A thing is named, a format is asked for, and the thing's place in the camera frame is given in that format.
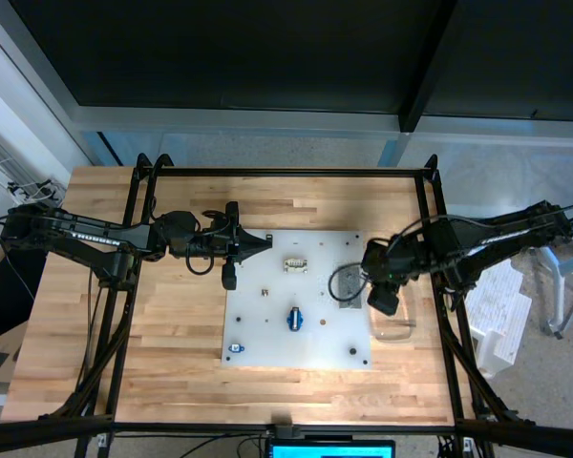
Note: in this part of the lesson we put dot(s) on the beige connector housing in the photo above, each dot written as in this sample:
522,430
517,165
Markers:
296,265

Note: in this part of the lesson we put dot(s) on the small black camera box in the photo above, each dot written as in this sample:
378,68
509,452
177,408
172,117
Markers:
286,429

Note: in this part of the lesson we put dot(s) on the grey metal block with holes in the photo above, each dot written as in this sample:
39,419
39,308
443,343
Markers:
346,291

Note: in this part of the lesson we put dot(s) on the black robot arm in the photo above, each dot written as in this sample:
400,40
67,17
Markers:
501,238
95,237

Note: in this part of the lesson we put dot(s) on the blue round socket with connector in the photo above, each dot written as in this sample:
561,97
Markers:
294,319

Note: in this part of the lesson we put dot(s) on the cardboard box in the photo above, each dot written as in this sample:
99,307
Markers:
0,348

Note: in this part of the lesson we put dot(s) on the grey metal stand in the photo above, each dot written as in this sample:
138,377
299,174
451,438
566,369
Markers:
557,296

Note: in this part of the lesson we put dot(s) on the clear plastic tub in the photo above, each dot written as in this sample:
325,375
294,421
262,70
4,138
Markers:
406,329

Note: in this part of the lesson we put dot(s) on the white task board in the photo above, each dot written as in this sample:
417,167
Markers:
267,339

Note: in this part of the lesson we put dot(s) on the blue laptop screen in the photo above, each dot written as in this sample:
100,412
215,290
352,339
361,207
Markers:
329,451

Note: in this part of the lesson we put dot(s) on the blue socket with white block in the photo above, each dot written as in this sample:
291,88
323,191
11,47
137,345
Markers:
235,348

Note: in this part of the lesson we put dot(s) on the white foam packing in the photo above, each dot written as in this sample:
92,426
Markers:
501,324

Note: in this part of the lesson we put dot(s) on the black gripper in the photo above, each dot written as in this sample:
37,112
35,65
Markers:
230,279
383,298

